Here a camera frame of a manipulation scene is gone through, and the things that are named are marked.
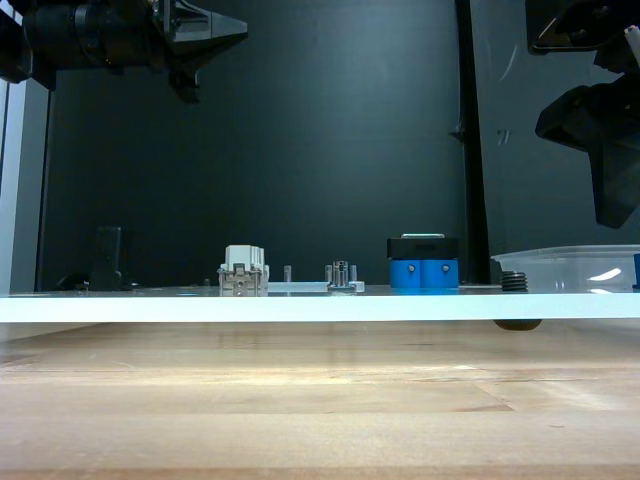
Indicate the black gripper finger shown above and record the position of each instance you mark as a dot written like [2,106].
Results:
[225,27]
[632,150]
[595,120]
[192,55]

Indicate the silver d-sub connector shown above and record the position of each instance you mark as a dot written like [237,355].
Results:
[423,235]

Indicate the white and metal connector housing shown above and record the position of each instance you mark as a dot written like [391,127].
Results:
[242,270]

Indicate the silver metal connector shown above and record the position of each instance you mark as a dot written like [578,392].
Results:
[341,280]

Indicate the clear plastic tub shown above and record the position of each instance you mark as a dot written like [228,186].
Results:
[560,267]

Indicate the black threaded knob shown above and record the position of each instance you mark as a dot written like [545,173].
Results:
[515,281]

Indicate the black rubber foot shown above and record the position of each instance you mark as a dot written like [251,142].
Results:
[517,325]

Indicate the black block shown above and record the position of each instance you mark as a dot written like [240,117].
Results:
[422,248]

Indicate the clear acrylic bar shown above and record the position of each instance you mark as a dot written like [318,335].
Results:
[300,287]

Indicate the white board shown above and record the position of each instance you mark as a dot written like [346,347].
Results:
[300,309]

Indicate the blue socket mount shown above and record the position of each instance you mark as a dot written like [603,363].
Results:
[636,272]

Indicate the black frame post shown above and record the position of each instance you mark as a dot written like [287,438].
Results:
[472,175]

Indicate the black frame bracket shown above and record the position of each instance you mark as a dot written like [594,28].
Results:
[107,260]

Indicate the blue connector mount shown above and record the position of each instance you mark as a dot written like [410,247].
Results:
[422,274]

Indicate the small metal post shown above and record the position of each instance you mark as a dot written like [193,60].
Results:
[287,274]

